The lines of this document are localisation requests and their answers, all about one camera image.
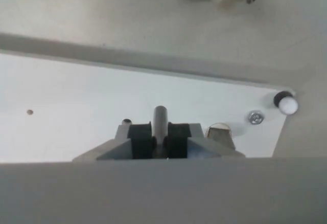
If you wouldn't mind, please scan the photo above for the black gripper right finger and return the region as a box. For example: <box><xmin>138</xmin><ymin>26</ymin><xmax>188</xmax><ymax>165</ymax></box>
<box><xmin>167</xmin><ymin>123</ymin><xmax>247</xmax><ymax>160</ymax></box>

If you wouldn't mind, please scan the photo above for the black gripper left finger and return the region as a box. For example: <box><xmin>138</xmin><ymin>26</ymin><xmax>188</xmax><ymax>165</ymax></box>
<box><xmin>72</xmin><ymin>123</ymin><xmax>154</xmax><ymax>162</ymax></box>

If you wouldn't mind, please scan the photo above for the metal round peg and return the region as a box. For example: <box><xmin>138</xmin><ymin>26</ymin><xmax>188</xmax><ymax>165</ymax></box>
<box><xmin>152</xmin><ymin>105</ymin><xmax>170</xmax><ymax>159</ymax></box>

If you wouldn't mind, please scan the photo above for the metal square peg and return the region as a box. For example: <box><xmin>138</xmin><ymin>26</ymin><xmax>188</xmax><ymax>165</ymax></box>
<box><xmin>207</xmin><ymin>122</ymin><xmax>236</xmax><ymax>156</ymax></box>

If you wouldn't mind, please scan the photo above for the white task board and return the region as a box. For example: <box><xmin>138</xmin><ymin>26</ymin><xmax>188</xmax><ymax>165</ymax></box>
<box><xmin>0</xmin><ymin>52</ymin><xmax>299</xmax><ymax>164</ymax></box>

